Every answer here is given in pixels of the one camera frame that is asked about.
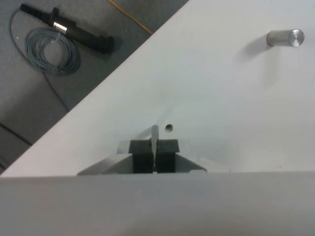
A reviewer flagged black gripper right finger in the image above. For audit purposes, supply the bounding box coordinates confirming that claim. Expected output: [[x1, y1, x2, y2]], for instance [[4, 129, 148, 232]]
[[154, 139, 208, 174]]

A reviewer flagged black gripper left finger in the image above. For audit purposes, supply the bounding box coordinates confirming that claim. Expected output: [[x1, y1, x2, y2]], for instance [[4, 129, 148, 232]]
[[76, 139, 154, 176]]

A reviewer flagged thin metal round peg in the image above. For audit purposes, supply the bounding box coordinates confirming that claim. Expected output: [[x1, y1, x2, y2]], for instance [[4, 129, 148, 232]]
[[150, 124, 160, 173]]

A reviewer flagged thick metal round peg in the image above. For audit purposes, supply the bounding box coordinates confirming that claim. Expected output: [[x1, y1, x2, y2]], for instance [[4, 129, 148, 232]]
[[266, 29, 306, 49]]

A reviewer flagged white task board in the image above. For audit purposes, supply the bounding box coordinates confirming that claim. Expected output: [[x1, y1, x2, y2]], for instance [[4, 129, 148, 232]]
[[0, 0, 315, 178]]

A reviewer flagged black handheld device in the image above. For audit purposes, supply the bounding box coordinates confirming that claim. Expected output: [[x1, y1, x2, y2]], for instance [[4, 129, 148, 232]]
[[20, 2, 115, 55]]

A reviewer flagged grey coiled cable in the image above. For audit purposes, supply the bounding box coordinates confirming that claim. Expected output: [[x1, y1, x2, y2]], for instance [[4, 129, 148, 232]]
[[9, 9, 82, 111]]

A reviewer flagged yellow cable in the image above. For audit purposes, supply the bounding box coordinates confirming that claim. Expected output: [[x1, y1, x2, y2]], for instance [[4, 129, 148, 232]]
[[107, 0, 154, 34]]

